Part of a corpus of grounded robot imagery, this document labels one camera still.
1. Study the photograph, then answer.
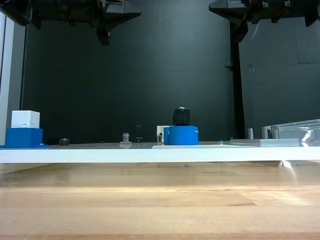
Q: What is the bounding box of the black clamp block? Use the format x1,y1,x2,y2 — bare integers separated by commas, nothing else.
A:
172,106,191,126

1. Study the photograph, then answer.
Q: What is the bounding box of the white connector housing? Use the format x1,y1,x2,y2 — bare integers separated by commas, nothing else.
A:
155,125,166,146

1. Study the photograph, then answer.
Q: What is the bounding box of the white cube connector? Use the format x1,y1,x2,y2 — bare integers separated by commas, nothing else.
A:
11,110,41,130

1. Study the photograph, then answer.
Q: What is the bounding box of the clear plastic tub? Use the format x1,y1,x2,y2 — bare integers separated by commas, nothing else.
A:
260,119,320,148

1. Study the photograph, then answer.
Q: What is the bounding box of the blue round holder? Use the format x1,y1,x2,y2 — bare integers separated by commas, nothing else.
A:
163,125,200,146

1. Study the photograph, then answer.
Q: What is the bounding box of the grey aluminium block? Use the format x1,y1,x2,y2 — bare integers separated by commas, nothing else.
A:
229,137,300,148

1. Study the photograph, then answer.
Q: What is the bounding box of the white task board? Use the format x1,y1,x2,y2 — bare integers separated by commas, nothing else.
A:
0,141,320,164

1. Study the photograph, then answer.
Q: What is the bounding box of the black vertical post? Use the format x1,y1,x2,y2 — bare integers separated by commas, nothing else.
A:
224,41,246,140

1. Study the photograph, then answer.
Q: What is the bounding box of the blue square mount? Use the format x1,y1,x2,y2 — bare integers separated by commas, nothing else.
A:
0,127,50,149

